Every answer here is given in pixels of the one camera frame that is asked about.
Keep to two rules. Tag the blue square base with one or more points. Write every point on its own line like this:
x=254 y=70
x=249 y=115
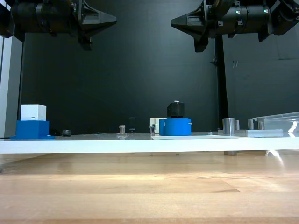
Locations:
x=32 y=129

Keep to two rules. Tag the white cube block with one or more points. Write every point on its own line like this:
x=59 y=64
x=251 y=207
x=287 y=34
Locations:
x=32 y=113

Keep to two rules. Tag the clear plastic tub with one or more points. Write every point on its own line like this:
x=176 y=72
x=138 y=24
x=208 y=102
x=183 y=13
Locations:
x=280 y=123

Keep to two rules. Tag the white task board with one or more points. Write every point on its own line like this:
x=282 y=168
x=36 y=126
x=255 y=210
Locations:
x=93 y=145

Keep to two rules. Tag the small steel peg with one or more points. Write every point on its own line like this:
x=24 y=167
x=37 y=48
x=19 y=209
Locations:
x=250 y=123
x=237 y=124

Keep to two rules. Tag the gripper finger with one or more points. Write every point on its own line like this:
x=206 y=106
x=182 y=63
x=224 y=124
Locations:
x=93 y=29
x=196 y=31
x=102 y=18
x=184 y=21

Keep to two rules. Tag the steel cylinder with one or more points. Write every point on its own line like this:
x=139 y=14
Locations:
x=228 y=127

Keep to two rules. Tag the blue round holder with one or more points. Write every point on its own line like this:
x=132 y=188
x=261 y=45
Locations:
x=175 y=128

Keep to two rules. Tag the grey aluminium bar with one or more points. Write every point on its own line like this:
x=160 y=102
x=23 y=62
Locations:
x=264 y=133

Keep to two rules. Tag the small black ribbed cap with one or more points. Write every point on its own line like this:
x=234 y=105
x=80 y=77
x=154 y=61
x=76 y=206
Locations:
x=66 y=133

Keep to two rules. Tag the beige connector housing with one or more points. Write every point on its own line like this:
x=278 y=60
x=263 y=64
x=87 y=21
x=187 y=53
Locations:
x=154 y=123

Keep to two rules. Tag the black wall pillar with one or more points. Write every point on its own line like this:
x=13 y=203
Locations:
x=220 y=93

